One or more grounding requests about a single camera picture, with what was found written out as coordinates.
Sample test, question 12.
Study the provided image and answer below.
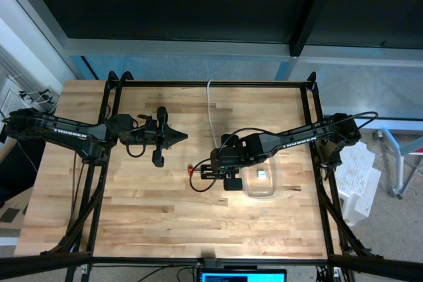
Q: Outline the grey metal stand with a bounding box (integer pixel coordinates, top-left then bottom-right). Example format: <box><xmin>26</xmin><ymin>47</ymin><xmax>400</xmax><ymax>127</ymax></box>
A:
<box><xmin>373</xmin><ymin>127</ymin><xmax>423</xmax><ymax>201</ymax></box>

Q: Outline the black and white cable tangle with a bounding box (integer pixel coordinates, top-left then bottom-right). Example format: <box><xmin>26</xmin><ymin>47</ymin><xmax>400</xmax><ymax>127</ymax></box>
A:
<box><xmin>18</xmin><ymin>88</ymin><xmax>56</xmax><ymax>104</ymax></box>

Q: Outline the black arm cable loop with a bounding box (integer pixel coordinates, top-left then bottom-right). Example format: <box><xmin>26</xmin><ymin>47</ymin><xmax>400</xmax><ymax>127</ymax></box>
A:
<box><xmin>126</xmin><ymin>141</ymin><xmax>147</xmax><ymax>159</ymax></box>
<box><xmin>188</xmin><ymin>159</ymin><xmax>221</xmax><ymax>194</ymax></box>

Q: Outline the clear plastic tub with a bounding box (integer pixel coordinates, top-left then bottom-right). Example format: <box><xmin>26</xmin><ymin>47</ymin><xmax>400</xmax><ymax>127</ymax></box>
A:
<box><xmin>238</xmin><ymin>155</ymin><xmax>282</xmax><ymax>201</ymax></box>

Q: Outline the black arm cable arc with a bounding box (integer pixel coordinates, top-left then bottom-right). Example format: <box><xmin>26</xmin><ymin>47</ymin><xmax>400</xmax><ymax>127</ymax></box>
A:
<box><xmin>218</xmin><ymin>127</ymin><xmax>277</xmax><ymax>149</ymax></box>

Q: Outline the white power cord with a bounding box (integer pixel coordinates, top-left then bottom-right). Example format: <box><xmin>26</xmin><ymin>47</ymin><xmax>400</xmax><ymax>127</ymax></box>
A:
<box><xmin>206</xmin><ymin>79</ymin><xmax>221</xmax><ymax>151</ymax></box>

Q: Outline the black upright beam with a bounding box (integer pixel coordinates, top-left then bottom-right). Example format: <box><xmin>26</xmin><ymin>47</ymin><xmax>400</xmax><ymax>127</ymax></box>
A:
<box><xmin>289</xmin><ymin>0</ymin><xmax>331</xmax><ymax>57</ymax></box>

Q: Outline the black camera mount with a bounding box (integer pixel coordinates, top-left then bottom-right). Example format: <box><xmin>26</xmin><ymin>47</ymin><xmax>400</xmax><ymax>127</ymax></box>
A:
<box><xmin>200</xmin><ymin>251</ymin><xmax>219</xmax><ymax>268</ymax></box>

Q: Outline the black clamp with orange knob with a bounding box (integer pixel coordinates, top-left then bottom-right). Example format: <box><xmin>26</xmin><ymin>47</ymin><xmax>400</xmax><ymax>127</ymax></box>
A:
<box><xmin>187</xmin><ymin>164</ymin><xmax>217</xmax><ymax>180</ymax></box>

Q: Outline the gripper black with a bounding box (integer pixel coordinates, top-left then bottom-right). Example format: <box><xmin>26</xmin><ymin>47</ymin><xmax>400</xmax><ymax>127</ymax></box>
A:
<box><xmin>142</xmin><ymin>106</ymin><xmax>188</xmax><ymax>168</ymax></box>
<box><xmin>210</xmin><ymin>133</ymin><xmax>254</xmax><ymax>192</ymax></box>

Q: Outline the white foam block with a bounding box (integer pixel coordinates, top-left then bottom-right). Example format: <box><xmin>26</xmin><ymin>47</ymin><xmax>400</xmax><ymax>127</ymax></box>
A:
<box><xmin>335</xmin><ymin>143</ymin><xmax>381</xmax><ymax>227</ymax></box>

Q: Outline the laptop screen with blue edge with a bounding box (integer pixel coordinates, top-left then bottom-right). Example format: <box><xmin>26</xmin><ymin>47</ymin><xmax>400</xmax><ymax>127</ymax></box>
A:
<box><xmin>197</xmin><ymin>268</ymin><xmax>288</xmax><ymax>282</ymax></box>

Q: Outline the black arm elbow cable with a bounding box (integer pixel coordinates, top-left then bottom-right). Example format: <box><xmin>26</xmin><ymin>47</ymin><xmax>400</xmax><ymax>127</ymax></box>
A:
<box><xmin>342</xmin><ymin>111</ymin><xmax>379</xmax><ymax>131</ymax></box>

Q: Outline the black metal frame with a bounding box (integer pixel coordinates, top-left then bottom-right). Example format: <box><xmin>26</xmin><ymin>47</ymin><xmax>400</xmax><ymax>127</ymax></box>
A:
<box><xmin>0</xmin><ymin>70</ymin><xmax>423</xmax><ymax>282</ymax></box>

